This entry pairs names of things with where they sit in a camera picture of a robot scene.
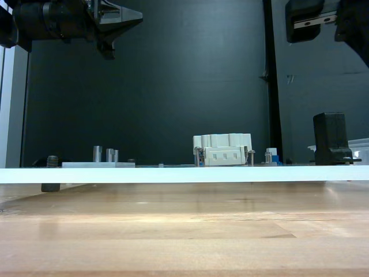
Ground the grey peg holder plate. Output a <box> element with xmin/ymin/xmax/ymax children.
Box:
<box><xmin>61</xmin><ymin>161</ymin><xmax>137</xmax><ymax>169</ymax></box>

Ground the beige connector housing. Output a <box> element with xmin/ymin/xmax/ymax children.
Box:
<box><xmin>192</xmin><ymin>133</ymin><xmax>254</xmax><ymax>167</ymax></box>

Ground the tall black connector housing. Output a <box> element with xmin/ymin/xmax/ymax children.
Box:
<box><xmin>310</xmin><ymin>112</ymin><xmax>363</xmax><ymax>166</ymax></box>

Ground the black wall pillar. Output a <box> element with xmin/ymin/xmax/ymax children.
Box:
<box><xmin>261</xmin><ymin>0</ymin><xmax>284</xmax><ymax>164</ymax></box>

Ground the grey metal partition frame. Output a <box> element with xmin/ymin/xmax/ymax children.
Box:
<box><xmin>0</xmin><ymin>46</ymin><xmax>29</xmax><ymax>169</ymax></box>

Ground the white task board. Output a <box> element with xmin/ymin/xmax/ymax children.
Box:
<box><xmin>0</xmin><ymin>164</ymin><xmax>369</xmax><ymax>185</ymax></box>

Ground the blue and white socket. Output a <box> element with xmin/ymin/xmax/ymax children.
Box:
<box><xmin>266</xmin><ymin>147</ymin><xmax>281</xmax><ymax>166</ymax></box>

